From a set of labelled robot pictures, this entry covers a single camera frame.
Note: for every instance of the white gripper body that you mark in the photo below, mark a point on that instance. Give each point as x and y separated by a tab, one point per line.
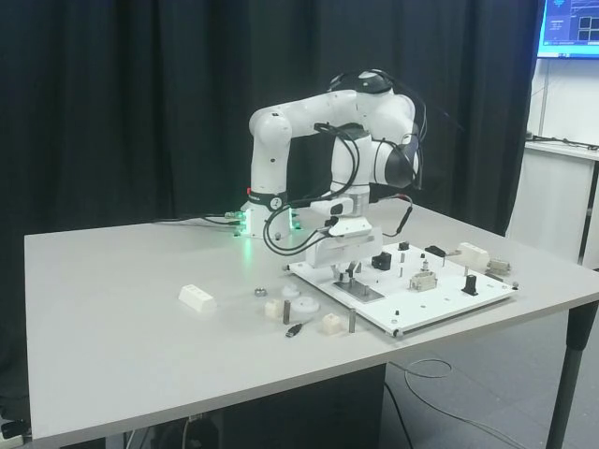
337	250

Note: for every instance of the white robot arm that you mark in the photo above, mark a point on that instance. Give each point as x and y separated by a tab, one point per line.
269	154

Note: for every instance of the white large gear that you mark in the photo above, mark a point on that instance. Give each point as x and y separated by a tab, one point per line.
306	306

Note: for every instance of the metal round peg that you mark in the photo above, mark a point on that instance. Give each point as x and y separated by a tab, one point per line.
351	322

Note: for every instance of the small white peg holder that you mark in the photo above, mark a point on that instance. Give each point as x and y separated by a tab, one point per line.
330	324
273	309

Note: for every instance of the metal square peg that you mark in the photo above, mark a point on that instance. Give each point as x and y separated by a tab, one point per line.
287	312

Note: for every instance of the black USB plug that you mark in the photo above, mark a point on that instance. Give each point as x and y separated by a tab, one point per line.
294	330

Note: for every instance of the metal bolt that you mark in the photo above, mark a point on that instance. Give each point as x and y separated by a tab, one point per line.
260	292

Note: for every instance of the white task board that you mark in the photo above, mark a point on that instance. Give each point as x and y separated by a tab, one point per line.
444	306

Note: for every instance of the large white plug holder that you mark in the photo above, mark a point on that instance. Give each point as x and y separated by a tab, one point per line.
473	255

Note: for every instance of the long white holder block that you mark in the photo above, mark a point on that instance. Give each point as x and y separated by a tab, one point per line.
198	296

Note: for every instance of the grey D-SUB plug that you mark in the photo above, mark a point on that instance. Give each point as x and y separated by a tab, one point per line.
499	266

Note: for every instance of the black table leg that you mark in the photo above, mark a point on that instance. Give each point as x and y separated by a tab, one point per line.
568	374

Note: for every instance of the black curtain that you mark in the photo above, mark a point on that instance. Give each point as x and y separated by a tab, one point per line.
140	93

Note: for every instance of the blue screen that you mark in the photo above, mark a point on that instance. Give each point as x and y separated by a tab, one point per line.
568	28

